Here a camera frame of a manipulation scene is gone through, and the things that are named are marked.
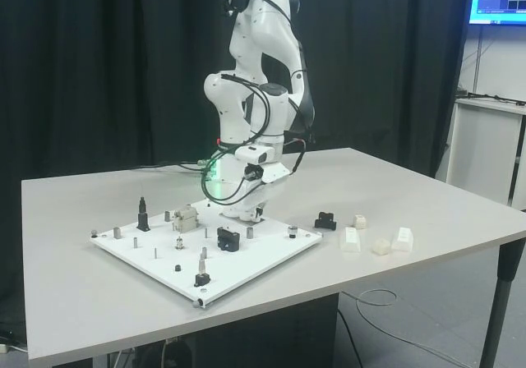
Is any long white peg holder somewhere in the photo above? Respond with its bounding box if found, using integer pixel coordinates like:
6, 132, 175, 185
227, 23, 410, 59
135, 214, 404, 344
337, 227, 362, 254
390, 227, 414, 253

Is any black USB plug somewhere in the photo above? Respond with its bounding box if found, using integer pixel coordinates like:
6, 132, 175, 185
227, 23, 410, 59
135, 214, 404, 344
216, 226, 241, 254

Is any black controller box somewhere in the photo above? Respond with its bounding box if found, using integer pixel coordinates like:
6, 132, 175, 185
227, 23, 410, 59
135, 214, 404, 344
180, 292, 341, 368

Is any metal waterproof plug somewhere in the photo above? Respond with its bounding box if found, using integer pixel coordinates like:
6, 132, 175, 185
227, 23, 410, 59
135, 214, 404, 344
193, 259, 212, 289

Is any tall black Ethernet plug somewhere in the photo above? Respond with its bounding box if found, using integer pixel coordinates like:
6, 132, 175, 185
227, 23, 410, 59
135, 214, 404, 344
135, 195, 152, 233

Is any grey floor cable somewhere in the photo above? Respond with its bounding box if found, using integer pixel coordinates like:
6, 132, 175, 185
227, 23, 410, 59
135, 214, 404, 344
355, 287, 412, 344

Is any black base cable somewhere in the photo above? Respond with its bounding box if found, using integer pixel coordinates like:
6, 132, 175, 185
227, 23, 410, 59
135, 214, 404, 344
135, 160, 215, 174

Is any black D-SUB plug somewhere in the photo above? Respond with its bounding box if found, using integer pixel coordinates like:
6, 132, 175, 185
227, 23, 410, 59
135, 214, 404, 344
314, 210, 339, 232

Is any black camera cable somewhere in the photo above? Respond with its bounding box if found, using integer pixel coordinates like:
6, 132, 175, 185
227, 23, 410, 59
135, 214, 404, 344
200, 149, 264, 203

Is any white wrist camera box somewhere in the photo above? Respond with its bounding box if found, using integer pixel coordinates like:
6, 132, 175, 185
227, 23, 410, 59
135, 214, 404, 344
234, 145, 275, 164

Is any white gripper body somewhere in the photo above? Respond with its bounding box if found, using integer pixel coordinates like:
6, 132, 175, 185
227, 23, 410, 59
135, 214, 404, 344
221, 177, 275, 221

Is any white cabinet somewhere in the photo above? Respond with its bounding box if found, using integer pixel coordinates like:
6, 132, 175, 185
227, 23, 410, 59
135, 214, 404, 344
445, 95, 526, 212

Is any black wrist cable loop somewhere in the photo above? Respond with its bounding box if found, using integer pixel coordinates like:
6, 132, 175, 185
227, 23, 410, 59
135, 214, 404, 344
219, 71, 272, 139

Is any flat white mounting plate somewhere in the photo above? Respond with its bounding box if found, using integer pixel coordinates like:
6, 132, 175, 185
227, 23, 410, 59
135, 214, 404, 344
261, 161, 291, 184

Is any black table leg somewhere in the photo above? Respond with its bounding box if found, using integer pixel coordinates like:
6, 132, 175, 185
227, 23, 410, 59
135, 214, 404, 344
479, 242, 519, 368

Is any white task board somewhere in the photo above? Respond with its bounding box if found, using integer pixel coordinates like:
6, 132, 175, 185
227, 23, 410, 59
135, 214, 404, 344
89, 196, 322, 308

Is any black curtain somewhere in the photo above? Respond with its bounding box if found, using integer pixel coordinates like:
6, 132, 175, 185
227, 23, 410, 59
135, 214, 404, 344
0, 0, 473, 340

